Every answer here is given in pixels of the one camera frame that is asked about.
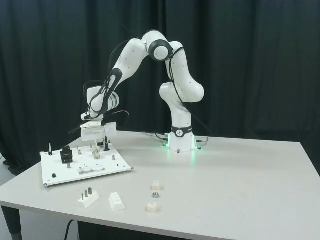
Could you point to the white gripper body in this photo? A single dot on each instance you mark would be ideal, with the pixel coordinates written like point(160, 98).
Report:
point(92, 133)

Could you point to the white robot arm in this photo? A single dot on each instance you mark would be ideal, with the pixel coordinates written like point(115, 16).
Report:
point(180, 82)

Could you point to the large metal square peg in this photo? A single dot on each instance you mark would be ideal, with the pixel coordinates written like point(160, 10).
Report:
point(90, 192)

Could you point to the medium metal square peg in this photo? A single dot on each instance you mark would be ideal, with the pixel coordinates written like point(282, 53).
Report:
point(86, 193)

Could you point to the white empty peg holder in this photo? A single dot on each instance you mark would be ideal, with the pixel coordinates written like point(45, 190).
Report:
point(116, 200)

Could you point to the flat white mounting plate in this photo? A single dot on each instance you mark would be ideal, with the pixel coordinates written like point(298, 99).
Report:
point(91, 125)

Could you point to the thin black rod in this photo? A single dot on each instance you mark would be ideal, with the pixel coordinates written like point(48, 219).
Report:
point(75, 130)

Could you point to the white large gear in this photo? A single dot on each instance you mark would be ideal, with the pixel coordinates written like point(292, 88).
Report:
point(98, 168)

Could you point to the white medium gear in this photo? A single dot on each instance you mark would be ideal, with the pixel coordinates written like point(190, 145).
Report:
point(87, 169)

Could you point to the white small gear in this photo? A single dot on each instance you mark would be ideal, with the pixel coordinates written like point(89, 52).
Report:
point(81, 168)

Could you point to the black D-SUB plug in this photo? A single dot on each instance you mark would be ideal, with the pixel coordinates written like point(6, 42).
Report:
point(66, 155)

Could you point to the white task board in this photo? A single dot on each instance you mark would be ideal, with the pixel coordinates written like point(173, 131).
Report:
point(75, 176)

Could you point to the small white cube holder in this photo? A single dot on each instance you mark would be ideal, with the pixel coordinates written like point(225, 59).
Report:
point(156, 185)
point(151, 207)

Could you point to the metal nut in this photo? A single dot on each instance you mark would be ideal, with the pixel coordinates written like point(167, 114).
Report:
point(155, 195)

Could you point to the black curtain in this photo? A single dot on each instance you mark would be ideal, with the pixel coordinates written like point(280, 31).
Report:
point(37, 62)

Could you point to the dark table leg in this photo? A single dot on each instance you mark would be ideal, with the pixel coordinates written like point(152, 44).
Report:
point(11, 222)

